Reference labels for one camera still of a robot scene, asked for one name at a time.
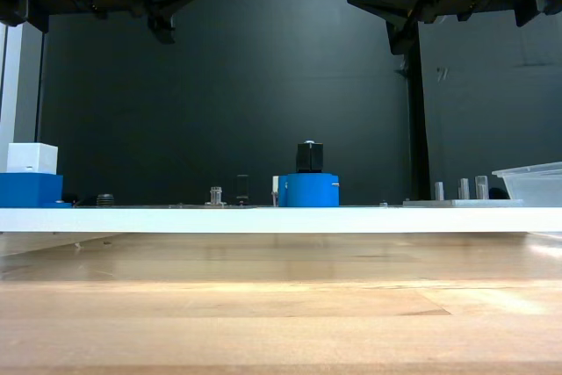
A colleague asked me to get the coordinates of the white taskboard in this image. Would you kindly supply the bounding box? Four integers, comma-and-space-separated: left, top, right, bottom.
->
0, 204, 562, 235

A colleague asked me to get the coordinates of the black knob with silver top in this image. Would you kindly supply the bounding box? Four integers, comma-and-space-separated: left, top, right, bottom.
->
296, 139, 325, 174

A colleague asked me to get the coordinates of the small black connector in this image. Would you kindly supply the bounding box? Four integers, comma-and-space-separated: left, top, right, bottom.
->
235, 174, 251, 206

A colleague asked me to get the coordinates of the white block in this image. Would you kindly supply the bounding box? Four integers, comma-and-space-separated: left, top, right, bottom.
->
7, 141, 60, 175

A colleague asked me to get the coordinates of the blue round holder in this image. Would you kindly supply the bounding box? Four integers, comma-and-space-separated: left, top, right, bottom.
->
277, 172, 341, 208

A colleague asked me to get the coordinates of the blue block base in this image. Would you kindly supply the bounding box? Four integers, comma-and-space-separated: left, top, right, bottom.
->
0, 172, 74, 209

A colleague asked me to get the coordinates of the clear plastic tub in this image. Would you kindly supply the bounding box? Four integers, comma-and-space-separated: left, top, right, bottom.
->
491, 161, 562, 208

